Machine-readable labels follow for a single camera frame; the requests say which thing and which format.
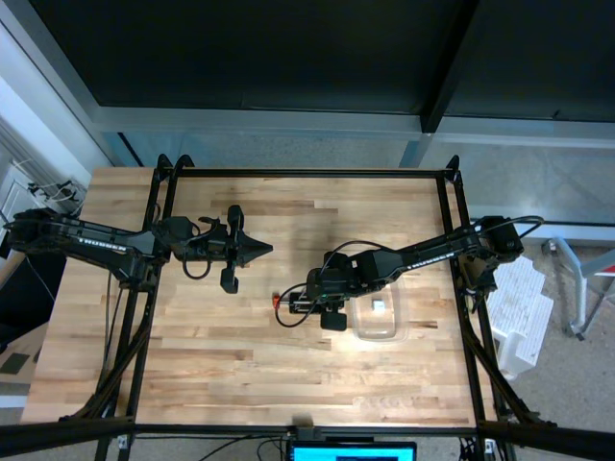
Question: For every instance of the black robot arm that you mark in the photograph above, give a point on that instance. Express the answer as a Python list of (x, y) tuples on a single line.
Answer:
[(379, 269), (139, 245)]

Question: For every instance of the black aluminium frame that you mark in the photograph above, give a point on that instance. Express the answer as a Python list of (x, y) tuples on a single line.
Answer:
[(312, 173)]

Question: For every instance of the black clamp with red knob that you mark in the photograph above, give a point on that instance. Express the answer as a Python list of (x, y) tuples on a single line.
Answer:
[(277, 301)]

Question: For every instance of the clear plastic tub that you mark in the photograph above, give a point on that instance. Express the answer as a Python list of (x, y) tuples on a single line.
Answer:
[(379, 331)]

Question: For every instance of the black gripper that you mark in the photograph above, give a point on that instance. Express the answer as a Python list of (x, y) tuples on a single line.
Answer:
[(334, 322), (234, 216)]

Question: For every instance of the small white block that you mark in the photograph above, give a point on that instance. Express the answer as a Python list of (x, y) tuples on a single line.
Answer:
[(378, 304)]

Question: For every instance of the red white panel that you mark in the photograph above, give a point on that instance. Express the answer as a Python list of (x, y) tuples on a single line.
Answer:
[(606, 274)]

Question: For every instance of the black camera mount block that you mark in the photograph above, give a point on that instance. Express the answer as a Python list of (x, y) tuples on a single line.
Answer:
[(303, 429)]

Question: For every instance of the blue laptop screen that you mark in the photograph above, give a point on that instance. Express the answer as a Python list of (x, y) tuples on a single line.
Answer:
[(351, 453)]

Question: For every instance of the grey metal stand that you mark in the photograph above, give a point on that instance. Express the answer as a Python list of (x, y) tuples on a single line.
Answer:
[(580, 298)]

